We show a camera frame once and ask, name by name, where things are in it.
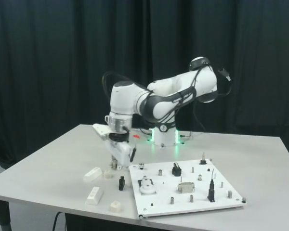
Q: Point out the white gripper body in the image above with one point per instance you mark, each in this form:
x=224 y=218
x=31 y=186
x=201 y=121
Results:
x=119 y=151

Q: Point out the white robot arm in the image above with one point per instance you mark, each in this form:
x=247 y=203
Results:
x=163 y=96

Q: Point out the small white cube holder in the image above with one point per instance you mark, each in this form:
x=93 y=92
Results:
x=107 y=173
x=115 y=206

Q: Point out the black rod with red tag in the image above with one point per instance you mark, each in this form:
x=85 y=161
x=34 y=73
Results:
x=133 y=152

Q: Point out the black D-SUB plug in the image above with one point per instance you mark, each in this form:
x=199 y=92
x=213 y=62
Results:
x=121 y=183

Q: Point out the metal bolt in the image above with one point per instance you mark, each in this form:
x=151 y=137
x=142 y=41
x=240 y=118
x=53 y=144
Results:
x=141 y=166

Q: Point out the long white holder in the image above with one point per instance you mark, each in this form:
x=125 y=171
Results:
x=92 y=173
x=94 y=196

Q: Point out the white small gear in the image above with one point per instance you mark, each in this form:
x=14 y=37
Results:
x=145 y=177

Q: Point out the white medium gear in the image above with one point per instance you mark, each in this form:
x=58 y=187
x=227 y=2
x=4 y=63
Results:
x=147 y=184

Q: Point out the white large gear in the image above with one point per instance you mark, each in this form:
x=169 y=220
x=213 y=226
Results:
x=148 y=191

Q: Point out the white task board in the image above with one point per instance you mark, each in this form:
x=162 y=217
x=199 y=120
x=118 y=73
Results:
x=183 y=192

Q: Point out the metal BNC plug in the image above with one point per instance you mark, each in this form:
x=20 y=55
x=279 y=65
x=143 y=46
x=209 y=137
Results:
x=200 y=177

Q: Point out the grey upright plug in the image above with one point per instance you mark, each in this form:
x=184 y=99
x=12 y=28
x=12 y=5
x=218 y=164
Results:
x=202 y=159

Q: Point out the metal square peg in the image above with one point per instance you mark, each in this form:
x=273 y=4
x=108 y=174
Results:
x=230 y=194

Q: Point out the black curtain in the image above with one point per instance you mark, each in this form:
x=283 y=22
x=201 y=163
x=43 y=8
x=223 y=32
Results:
x=62 y=48

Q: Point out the black table leg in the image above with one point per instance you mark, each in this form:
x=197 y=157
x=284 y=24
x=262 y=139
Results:
x=1 y=214

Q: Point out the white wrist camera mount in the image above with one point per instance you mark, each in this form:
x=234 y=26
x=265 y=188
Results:
x=100 y=127

